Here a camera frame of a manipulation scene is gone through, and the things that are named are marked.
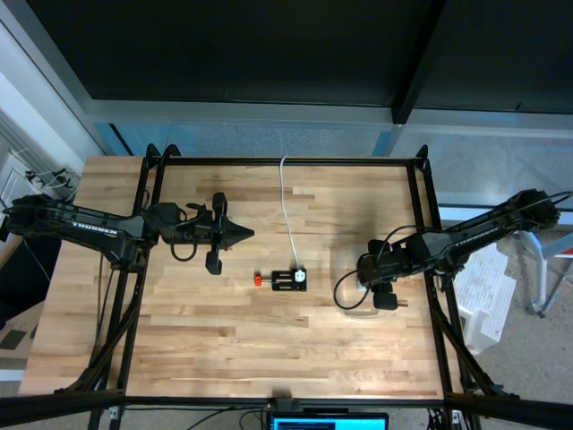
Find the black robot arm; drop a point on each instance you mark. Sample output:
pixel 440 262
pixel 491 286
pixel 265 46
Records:
pixel 89 226
pixel 483 228

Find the white foam block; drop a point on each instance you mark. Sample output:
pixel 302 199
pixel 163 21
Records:
pixel 485 309

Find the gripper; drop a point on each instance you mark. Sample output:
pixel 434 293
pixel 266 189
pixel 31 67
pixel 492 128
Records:
pixel 385 269
pixel 218 203

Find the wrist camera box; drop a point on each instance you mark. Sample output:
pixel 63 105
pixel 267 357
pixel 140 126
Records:
pixel 367 271

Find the black clamp with red knob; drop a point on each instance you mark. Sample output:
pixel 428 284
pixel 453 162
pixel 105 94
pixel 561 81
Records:
pixel 279 286

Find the grey metal stand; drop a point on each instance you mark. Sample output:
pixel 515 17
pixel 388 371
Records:
pixel 541 277

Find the black aluminium frame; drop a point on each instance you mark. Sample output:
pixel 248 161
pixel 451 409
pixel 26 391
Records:
pixel 224 160

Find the white receptacle socket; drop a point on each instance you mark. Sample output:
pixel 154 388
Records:
pixel 300 274

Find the clear plastic tub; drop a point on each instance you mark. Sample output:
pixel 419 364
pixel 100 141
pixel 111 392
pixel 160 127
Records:
pixel 358 315

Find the black fixed camera mount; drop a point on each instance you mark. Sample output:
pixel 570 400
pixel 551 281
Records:
pixel 283 403

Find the laptop screen with blue edge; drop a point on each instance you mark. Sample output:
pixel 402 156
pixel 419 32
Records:
pixel 327 423

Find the cardboard box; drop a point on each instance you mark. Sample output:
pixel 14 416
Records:
pixel 18 354

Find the black steel column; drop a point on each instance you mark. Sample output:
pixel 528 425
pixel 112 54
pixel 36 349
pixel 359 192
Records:
pixel 416 67

